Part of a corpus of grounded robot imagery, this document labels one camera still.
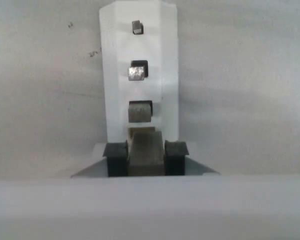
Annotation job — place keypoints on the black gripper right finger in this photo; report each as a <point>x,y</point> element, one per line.
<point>175,160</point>

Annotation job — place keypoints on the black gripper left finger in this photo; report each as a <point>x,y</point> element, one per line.
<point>115,160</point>

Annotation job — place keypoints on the large metal square peg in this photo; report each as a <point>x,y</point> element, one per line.
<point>145,155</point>

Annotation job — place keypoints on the thick metal square peg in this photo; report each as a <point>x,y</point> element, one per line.
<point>139,113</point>

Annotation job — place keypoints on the white square peg holder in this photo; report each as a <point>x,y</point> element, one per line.
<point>110,75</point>

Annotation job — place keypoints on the medium metal square peg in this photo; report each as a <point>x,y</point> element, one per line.
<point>137,73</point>

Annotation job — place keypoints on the small metal square peg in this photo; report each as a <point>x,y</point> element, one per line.
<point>137,27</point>

